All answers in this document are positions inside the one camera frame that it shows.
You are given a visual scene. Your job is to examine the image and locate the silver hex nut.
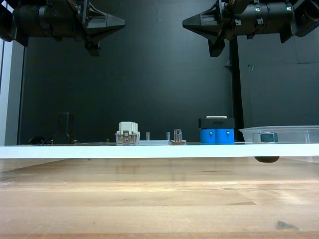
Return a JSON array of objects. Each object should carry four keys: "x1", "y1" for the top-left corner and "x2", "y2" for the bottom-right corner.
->
[{"x1": 252, "y1": 131, "x2": 279, "y2": 144}]

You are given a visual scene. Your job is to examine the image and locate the black plug with silver top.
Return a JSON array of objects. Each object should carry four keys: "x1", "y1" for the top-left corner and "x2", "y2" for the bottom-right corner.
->
[{"x1": 198, "y1": 116, "x2": 236, "y2": 130}]

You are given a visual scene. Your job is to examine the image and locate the black connector clip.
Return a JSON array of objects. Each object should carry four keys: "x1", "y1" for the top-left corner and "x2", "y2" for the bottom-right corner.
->
[{"x1": 53, "y1": 112, "x2": 76, "y2": 145}]

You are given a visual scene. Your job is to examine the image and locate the grey connector housing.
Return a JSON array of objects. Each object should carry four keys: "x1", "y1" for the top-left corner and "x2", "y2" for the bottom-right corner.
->
[{"x1": 115, "y1": 121, "x2": 141, "y2": 146}]

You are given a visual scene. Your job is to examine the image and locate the small metal terminal block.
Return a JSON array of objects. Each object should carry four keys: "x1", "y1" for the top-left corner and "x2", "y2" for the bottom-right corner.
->
[{"x1": 168, "y1": 128, "x2": 187, "y2": 146}]

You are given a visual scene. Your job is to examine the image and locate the white board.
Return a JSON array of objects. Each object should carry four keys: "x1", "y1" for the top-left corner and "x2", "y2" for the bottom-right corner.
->
[{"x1": 0, "y1": 141, "x2": 319, "y2": 159}]

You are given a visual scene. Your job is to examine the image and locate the silver metal bar fixture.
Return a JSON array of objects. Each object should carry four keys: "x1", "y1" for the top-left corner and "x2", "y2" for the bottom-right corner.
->
[{"x1": 139, "y1": 139, "x2": 170, "y2": 146}]

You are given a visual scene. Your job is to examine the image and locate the clear plastic tub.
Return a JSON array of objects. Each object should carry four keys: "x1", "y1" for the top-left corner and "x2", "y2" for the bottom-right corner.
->
[{"x1": 238, "y1": 125, "x2": 319, "y2": 145}]

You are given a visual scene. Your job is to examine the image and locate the dark round board foot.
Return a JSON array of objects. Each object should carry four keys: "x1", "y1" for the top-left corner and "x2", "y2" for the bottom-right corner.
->
[{"x1": 254, "y1": 155, "x2": 280, "y2": 164}]

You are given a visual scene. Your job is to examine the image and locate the black window post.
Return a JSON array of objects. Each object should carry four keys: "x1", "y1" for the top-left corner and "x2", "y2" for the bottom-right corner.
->
[{"x1": 228, "y1": 39, "x2": 244, "y2": 128}]

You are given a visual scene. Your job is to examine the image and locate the blue mount block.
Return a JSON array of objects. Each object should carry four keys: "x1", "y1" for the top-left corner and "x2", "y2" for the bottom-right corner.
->
[{"x1": 199, "y1": 127, "x2": 235, "y2": 145}]

